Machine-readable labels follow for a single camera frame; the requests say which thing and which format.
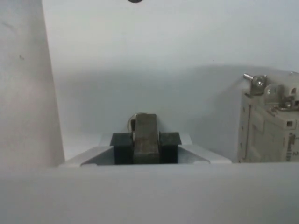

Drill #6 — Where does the white task board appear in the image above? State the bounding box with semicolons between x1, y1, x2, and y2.
41;0;299;165

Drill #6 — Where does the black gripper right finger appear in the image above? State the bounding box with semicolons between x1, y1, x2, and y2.
158;131;232;164

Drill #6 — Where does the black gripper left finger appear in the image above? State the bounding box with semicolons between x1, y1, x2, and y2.
58;132;135;166

